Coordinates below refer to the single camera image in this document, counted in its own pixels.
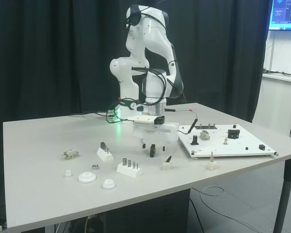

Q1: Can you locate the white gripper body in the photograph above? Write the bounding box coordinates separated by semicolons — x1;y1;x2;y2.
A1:
132;122;180;145

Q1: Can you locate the black USB plug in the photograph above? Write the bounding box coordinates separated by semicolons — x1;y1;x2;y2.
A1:
165;148;178;164

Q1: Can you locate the thin black probe rod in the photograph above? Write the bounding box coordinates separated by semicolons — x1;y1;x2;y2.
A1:
187;117;199;133

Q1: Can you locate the white round peg holder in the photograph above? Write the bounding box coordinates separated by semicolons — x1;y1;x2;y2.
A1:
116;164;144;179

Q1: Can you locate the white square peg holder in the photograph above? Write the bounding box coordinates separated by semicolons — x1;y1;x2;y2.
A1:
96;146;114;162

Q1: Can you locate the white medium gear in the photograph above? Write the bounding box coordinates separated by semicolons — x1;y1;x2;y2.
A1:
102;179;116;189

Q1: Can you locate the white task board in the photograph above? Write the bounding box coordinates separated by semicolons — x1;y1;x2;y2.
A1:
178;122;279;160

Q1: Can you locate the white large gear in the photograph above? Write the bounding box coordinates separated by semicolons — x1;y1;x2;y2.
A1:
78;171;97;183

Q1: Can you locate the black box under table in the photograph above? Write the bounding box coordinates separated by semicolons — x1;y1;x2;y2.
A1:
94;186;193;233

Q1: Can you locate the grey waterproof plug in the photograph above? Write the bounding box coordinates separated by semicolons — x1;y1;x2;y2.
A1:
62;150;81;161

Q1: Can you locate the black curtain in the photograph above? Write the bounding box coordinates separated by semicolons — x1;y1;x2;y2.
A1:
0;0;274;123

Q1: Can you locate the dark grey table leg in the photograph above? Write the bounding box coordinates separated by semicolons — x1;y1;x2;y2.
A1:
274;160;291;233

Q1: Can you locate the blue monitor screen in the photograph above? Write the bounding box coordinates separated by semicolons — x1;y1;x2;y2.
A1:
268;0;291;31

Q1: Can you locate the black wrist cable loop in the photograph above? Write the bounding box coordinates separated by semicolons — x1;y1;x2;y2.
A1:
105;97;136;125

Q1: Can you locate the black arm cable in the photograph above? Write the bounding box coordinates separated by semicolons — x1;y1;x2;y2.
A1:
124;4;185;104

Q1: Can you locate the grey floor cable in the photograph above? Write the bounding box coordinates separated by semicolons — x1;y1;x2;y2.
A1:
191;185;291;229

